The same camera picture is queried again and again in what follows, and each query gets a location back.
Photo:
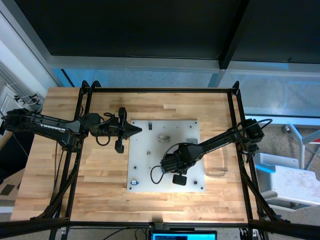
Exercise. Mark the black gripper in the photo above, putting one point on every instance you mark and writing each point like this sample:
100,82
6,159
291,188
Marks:
110,127
179,180

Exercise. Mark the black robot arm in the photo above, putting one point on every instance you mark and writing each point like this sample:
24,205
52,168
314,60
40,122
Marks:
50,127
222,138

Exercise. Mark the small black blue socket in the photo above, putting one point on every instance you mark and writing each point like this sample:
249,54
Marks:
150,126

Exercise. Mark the pale square task board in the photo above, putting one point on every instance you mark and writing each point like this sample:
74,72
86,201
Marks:
142,155

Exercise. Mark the grey D-sub connector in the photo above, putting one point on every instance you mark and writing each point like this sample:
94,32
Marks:
164,138

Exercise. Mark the clear plastic tub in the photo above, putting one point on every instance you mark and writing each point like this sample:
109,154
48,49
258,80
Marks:
216,172

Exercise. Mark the blue clamp with white part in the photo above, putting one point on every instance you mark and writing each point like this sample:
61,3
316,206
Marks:
134,182

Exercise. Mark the laptop screen with blue edge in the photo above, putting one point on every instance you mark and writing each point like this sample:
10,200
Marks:
182,236

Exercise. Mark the grey window ledge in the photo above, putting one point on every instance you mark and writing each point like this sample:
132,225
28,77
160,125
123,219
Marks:
150,63

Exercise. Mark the white step stool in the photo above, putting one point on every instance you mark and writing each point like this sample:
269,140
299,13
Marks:
287,180

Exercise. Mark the cardboard box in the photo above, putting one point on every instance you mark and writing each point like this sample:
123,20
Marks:
12,180

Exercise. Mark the black metal table frame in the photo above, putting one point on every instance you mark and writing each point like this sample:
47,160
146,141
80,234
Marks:
160,90

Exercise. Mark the white cart frame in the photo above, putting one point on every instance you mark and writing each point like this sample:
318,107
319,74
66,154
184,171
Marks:
303,150

